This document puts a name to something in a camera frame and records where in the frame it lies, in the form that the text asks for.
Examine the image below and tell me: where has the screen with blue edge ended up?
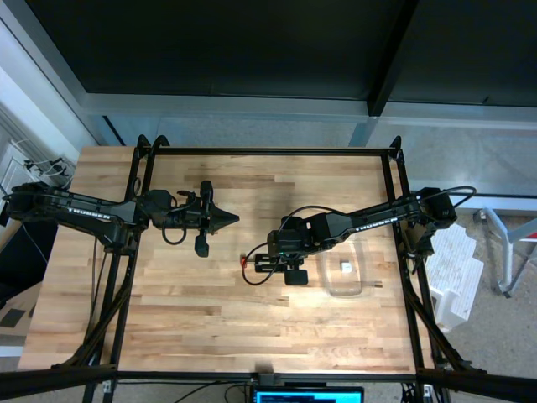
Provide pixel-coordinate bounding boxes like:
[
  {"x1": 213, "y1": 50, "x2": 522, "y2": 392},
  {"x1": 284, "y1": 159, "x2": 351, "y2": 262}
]
[{"x1": 250, "y1": 385, "x2": 365, "y2": 403}]

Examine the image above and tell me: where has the black aluminium table frame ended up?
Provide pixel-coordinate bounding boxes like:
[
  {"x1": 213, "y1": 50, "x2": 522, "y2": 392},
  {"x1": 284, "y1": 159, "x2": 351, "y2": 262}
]
[{"x1": 0, "y1": 133, "x2": 537, "y2": 403}]

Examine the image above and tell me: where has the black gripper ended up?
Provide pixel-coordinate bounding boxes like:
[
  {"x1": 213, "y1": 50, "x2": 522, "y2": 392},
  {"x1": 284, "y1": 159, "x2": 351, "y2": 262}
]
[
  {"x1": 193, "y1": 180, "x2": 240, "y2": 259},
  {"x1": 248, "y1": 253, "x2": 310, "y2": 287}
]

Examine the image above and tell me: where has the clear plastic tub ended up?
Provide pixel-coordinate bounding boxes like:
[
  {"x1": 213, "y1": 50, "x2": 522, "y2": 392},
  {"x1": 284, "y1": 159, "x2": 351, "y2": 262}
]
[{"x1": 321, "y1": 235, "x2": 369, "y2": 301}]

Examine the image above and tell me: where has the grey metal stand leg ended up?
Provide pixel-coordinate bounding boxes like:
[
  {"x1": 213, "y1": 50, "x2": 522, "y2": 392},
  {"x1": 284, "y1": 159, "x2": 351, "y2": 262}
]
[{"x1": 473, "y1": 207, "x2": 537, "y2": 300}]

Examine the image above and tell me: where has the brown cardboard box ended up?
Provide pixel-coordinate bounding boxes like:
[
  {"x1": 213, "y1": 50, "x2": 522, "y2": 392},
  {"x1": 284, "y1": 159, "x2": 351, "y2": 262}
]
[{"x1": 0, "y1": 280, "x2": 43, "y2": 358}]

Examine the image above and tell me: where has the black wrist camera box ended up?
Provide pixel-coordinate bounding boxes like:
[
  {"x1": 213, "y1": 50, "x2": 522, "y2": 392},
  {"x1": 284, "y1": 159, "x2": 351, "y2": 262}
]
[{"x1": 274, "y1": 238, "x2": 303, "y2": 255}]

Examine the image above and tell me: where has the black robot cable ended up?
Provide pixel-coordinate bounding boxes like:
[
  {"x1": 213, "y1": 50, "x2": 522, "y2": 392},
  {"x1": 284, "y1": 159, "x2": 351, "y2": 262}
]
[
  {"x1": 419, "y1": 186, "x2": 478, "y2": 210},
  {"x1": 240, "y1": 247, "x2": 283, "y2": 287},
  {"x1": 287, "y1": 204, "x2": 357, "y2": 223},
  {"x1": 161, "y1": 225, "x2": 189, "y2": 246}
]

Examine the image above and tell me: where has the floor cable bundle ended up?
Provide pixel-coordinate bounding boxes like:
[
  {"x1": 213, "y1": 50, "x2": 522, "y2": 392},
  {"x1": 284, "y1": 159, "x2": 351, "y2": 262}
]
[{"x1": 23, "y1": 157, "x2": 70, "y2": 177}]

